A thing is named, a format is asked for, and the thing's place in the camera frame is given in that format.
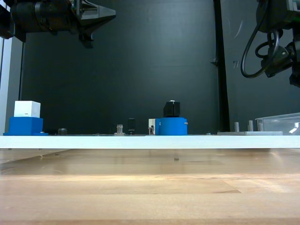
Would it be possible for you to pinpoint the white cube connector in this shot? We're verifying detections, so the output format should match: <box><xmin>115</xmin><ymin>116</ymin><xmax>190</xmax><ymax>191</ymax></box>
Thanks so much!
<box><xmin>14</xmin><ymin>100</ymin><xmax>41</xmax><ymax>118</ymax></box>

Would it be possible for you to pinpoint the grey metal peg block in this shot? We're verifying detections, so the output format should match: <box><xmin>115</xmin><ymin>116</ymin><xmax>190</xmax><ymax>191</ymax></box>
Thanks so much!
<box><xmin>217</xmin><ymin>120</ymin><xmax>283</xmax><ymax>136</ymax></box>

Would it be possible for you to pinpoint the blue connector mount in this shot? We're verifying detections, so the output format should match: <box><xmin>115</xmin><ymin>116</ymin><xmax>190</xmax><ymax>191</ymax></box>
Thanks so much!
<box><xmin>3</xmin><ymin>117</ymin><xmax>49</xmax><ymax>136</ymax></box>

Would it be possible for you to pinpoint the black wall pillar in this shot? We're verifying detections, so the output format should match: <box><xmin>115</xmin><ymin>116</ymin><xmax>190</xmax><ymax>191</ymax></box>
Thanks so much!
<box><xmin>210</xmin><ymin>0</ymin><xmax>232</xmax><ymax>132</ymax></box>

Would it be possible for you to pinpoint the black looped cable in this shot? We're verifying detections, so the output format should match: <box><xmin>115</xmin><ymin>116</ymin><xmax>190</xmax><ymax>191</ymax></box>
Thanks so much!
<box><xmin>241</xmin><ymin>21</ymin><xmax>282</xmax><ymax>78</ymax></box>

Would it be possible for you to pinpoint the small metal socket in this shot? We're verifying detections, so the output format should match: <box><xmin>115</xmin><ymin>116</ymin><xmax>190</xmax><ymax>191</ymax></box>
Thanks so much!
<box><xmin>114</xmin><ymin>124</ymin><xmax>126</xmax><ymax>136</ymax></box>

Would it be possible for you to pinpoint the white task board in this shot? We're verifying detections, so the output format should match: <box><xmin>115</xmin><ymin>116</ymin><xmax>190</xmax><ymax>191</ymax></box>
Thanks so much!
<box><xmin>0</xmin><ymin>134</ymin><xmax>300</xmax><ymax>150</ymax></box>

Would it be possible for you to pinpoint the clear plastic tub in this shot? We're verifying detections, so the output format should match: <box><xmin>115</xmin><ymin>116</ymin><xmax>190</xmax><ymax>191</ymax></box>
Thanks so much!
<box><xmin>255</xmin><ymin>112</ymin><xmax>300</xmax><ymax>136</ymax></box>

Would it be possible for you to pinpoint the black clamp block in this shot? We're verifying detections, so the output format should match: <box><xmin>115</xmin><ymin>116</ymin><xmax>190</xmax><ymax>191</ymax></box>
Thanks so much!
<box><xmin>163</xmin><ymin>100</ymin><xmax>180</xmax><ymax>118</ymax></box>

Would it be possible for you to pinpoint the small black connector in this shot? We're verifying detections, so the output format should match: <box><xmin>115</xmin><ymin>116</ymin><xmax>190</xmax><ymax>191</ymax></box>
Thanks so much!
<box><xmin>128</xmin><ymin>118</ymin><xmax>136</xmax><ymax>135</ymax></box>

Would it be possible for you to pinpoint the beige connector housing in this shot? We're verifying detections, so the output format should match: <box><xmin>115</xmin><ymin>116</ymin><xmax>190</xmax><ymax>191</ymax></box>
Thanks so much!
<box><xmin>148</xmin><ymin>118</ymin><xmax>161</xmax><ymax>136</ymax></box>

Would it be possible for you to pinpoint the blue round clamp holder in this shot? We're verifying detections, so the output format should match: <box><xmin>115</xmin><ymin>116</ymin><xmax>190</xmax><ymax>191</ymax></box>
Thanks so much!
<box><xmin>160</xmin><ymin>117</ymin><xmax>188</xmax><ymax>136</ymax></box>

